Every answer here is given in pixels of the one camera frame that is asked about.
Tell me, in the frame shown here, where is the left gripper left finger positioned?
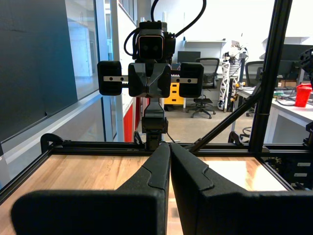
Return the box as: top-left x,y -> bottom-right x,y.
11,141 -> 171,235

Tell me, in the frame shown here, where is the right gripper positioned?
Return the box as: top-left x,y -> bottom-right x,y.
97,60 -> 205,98

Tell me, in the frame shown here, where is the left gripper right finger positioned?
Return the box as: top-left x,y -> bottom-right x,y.
170,142 -> 313,235

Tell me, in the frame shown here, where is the yellow drawer cabinet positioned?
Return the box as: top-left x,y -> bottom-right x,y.
163,82 -> 186,105

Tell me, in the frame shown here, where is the red cabinet panel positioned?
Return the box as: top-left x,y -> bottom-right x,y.
123,97 -> 141,143

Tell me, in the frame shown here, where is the black computer monitor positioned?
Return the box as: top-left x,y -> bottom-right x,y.
277,44 -> 313,77
177,50 -> 201,64

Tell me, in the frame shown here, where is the black office chair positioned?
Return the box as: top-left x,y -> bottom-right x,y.
187,57 -> 221,120
244,61 -> 265,117

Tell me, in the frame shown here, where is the white lattice stand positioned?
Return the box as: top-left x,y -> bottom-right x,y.
217,40 -> 249,114

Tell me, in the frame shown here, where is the white work desk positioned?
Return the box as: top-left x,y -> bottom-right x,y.
232,85 -> 313,145

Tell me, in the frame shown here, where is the red plastic bin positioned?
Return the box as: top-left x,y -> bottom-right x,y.
294,82 -> 313,108

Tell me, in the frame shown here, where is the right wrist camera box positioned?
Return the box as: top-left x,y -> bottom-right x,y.
135,21 -> 177,61

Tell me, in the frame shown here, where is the black curved frame bracket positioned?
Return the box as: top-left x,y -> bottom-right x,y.
228,131 -> 244,144
40,133 -> 66,154

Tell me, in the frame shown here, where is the black aluminium frame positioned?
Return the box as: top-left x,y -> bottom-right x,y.
0,0 -> 313,204

